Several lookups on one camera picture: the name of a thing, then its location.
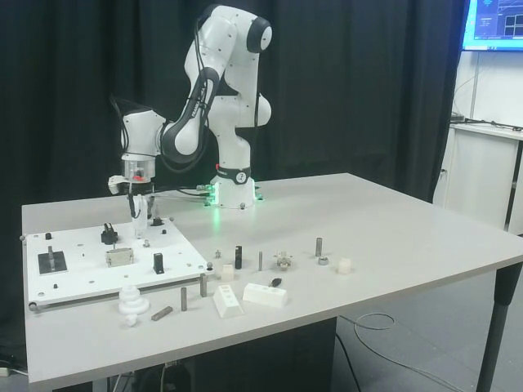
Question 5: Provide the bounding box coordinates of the white large gear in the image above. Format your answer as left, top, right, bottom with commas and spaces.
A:
117, 296, 153, 318

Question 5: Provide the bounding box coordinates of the white cabinet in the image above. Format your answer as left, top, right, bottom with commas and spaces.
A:
432, 120, 523, 237

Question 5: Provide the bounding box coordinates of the black table leg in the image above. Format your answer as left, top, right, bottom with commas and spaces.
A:
476, 261, 523, 392

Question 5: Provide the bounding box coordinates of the cream waterproof plug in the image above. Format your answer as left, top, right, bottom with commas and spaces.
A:
272, 251, 294, 271

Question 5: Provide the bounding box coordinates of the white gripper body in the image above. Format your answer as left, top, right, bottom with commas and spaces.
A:
129, 194, 150, 238

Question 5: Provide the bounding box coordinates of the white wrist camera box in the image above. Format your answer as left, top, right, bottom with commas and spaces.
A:
107, 174, 128, 194

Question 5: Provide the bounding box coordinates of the black equipment box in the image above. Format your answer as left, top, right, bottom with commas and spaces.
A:
108, 317, 338, 392

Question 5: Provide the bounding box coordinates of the white peg holder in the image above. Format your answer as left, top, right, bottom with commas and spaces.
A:
212, 284, 246, 319
242, 282, 291, 309

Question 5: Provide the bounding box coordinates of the black cable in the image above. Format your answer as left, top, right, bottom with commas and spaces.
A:
191, 14, 214, 123
108, 92, 128, 157

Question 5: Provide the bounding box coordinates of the white task board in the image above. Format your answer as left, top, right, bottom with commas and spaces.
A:
20, 216, 213, 314

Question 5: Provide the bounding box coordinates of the blue screen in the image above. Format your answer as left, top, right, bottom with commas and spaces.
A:
460, 0, 523, 53

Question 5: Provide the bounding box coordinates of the black curtain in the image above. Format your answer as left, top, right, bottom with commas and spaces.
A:
0, 0, 469, 363

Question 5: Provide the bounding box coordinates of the grey cable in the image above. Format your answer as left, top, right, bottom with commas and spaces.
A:
351, 312, 414, 392

